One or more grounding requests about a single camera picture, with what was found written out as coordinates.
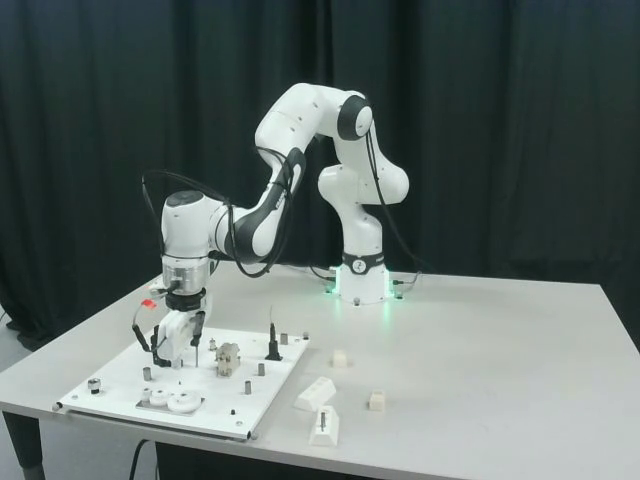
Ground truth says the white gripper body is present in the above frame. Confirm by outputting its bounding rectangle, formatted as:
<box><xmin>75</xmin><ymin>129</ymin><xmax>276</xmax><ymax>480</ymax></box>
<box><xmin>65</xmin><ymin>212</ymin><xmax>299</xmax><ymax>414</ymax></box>
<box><xmin>158</xmin><ymin>294</ymin><xmax>214</xmax><ymax>370</ymax></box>

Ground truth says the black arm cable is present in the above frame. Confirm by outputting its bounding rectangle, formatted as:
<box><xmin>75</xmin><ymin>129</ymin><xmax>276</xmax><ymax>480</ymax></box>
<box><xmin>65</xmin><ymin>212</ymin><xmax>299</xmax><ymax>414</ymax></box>
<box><xmin>140</xmin><ymin>127</ymin><xmax>419</xmax><ymax>281</ymax></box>

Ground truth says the black D-SUB plug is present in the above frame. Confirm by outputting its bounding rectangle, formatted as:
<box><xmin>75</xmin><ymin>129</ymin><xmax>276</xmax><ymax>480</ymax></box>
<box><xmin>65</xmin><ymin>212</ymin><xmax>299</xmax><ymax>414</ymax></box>
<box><xmin>149</xmin><ymin>323</ymin><xmax>169</xmax><ymax>367</ymax></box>

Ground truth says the white peg holder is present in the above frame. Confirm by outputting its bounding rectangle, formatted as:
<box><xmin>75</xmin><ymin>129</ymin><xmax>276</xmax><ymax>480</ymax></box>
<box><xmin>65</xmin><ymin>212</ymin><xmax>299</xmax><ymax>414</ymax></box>
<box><xmin>293</xmin><ymin>377</ymin><xmax>336</xmax><ymax>413</ymax></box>
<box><xmin>308</xmin><ymin>403</ymin><xmax>342</xmax><ymax>448</ymax></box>

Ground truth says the black curtain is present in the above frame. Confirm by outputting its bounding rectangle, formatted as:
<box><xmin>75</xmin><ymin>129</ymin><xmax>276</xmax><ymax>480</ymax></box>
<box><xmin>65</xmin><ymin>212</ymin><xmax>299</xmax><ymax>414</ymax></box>
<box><xmin>0</xmin><ymin>0</ymin><xmax>640</xmax><ymax>346</ymax></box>

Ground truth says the white task board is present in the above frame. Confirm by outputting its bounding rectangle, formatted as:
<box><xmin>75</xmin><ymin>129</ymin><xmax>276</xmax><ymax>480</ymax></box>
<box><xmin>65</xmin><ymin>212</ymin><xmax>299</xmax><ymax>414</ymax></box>
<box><xmin>52</xmin><ymin>322</ymin><xmax>312</xmax><ymax>444</ymax></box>

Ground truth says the black table leg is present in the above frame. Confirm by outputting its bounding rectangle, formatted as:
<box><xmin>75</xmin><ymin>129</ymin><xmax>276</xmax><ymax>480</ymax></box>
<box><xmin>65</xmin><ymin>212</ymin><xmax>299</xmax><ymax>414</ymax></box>
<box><xmin>1</xmin><ymin>410</ymin><xmax>42</xmax><ymax>480</ymax></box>

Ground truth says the thick black cable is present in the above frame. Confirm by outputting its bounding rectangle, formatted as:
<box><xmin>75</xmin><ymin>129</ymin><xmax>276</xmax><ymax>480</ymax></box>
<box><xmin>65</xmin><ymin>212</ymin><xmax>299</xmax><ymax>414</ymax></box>
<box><xmin>130</xmin><ymin>438</ymin><xmax>160</xmax><ymax>480</ymax></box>

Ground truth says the white large gear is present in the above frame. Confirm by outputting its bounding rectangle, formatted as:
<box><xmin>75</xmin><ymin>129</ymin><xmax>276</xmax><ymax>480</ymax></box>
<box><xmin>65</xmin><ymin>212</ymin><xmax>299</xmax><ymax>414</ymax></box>
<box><xmin>167</xmin><ymin>393</ymin><xmax>201</xmax><ymax>415</ymax></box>

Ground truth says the black plug with thin cable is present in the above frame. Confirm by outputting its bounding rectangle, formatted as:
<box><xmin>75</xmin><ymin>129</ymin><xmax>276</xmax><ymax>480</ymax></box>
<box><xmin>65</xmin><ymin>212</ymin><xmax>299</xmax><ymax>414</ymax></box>
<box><xmin>267</xmin><ymin>305</ymin><xmax>284</xmax><ymax>362</ymax></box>

